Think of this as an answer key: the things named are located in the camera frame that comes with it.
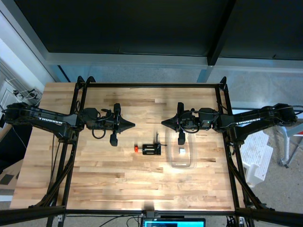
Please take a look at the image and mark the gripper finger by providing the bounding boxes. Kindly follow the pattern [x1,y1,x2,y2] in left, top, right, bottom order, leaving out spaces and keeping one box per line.
[161,123,180,133]
[161,115,179,125]
[119,124,136,134]
[119,117,136,126]

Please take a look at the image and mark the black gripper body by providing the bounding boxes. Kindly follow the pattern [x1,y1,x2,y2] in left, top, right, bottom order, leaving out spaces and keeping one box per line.
[99,103,123,147]
[177,102,201,147]

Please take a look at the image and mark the clear plastic tub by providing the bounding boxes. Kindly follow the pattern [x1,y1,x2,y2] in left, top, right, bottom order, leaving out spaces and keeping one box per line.
[168,130,197,170]

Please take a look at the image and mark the black vise with orange knob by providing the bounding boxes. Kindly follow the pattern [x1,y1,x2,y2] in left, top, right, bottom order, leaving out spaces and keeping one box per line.
[134,142,162,157]

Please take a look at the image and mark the white foam block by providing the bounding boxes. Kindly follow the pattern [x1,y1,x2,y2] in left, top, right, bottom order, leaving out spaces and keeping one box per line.
[239,131,274,189]

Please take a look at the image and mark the laptop screen with blue edge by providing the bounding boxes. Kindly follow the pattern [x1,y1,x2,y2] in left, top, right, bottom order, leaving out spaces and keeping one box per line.
[142,218,206,227]

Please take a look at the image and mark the grey metal stand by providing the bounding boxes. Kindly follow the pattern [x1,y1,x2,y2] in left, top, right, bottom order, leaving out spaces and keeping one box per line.
[274,122,303,169]

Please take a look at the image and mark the brown cardboard box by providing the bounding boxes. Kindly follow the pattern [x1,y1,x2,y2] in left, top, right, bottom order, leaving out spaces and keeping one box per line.
[0,158,24,190]

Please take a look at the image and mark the black metal frame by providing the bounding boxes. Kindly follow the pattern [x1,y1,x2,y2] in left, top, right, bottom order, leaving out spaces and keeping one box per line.
[0,75,303,227]

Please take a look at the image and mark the tangled power cables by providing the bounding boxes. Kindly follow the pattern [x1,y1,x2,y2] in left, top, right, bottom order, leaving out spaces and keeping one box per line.
[11,87,43,101]

